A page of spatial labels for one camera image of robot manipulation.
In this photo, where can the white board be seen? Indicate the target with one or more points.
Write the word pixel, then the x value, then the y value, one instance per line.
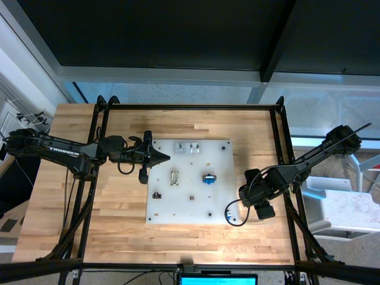
pixel 166 207

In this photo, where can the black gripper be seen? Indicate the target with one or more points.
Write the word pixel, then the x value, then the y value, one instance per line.
pixel 144 176
pixel 265 212

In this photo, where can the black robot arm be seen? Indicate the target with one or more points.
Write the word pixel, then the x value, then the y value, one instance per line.
pixel 314 157
pixel 63 151

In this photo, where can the clear plastic block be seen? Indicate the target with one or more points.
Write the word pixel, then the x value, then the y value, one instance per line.
pixel 187 150

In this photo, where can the blue mount with black disc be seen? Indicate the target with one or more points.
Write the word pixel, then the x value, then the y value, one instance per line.
pixel 208 179

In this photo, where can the blue and white connector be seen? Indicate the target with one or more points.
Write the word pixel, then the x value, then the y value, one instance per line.
pixel 229 216

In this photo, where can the black pillar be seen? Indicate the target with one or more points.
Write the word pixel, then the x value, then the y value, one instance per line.
pixel 277 44

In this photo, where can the blue laptop screen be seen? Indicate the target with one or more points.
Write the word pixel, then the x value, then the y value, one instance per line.
pixel 216 280

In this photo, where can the black metal frame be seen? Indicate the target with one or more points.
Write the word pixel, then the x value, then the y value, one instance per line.
pixel 190 106

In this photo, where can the beige connector housing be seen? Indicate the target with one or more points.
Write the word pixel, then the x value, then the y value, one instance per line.
pixel 175 178

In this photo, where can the black clamp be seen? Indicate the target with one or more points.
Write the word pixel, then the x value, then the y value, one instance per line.
pixel 156 196

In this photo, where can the white chair with red seat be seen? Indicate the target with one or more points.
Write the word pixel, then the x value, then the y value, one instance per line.
pixel 368 167

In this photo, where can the white plastic step stool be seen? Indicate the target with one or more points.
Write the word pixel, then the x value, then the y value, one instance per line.
pixel 350 207

